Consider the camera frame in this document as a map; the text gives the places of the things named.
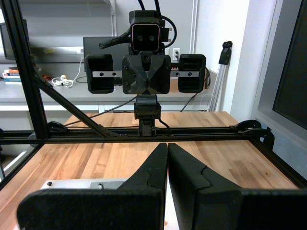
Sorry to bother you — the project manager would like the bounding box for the white cable bundle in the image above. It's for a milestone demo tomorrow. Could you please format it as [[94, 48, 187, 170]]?
[[51, 56, 84, 89]]

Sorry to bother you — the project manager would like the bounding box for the black braided cable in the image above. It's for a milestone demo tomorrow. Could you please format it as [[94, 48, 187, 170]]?
[[99, 31, 132, 50]]

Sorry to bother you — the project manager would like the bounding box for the black metal frame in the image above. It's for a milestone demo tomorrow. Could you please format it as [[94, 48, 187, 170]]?
[[0, 0, 307, 192]]

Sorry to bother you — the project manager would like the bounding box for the dark computer monitor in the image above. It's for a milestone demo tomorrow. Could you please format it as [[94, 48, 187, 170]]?
[[83, 36, 132, 72]]

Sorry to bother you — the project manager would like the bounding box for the grey desk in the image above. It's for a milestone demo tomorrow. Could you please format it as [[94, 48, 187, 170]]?
[[0, 78, 213, 113]]

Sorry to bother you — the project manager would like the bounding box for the aluminium tripod with black head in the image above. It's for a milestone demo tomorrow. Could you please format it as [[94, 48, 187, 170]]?
[[208, 41, 234, 113]]

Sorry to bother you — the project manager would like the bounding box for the stack of books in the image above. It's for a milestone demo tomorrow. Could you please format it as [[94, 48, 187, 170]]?
[[2, 68, 23, 84]]

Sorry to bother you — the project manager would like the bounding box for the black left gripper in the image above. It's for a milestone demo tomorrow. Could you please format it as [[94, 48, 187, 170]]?
[[85, 54, 207, 95]]

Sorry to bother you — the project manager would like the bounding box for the grey metal plate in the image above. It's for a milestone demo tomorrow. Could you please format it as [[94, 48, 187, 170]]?
[[90, 181, 128, 190]]

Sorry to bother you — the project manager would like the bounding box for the black looped cable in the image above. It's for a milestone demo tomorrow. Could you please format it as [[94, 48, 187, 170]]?
[[160, 14, 178, 49]]

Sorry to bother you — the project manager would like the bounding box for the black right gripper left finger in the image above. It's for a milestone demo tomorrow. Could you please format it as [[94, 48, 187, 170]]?
[[16, 142, 168, 230]]

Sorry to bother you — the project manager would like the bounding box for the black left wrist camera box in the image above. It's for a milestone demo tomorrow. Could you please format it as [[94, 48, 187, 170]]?
[[130, 23, 161, 52]]

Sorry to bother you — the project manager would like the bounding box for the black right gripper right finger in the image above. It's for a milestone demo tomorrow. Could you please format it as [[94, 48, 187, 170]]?
[[167, 142, 307, 230]]

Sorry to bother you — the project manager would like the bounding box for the grey aluminium partition frame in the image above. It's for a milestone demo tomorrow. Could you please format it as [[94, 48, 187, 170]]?
[[249, 0, 307, 154]]

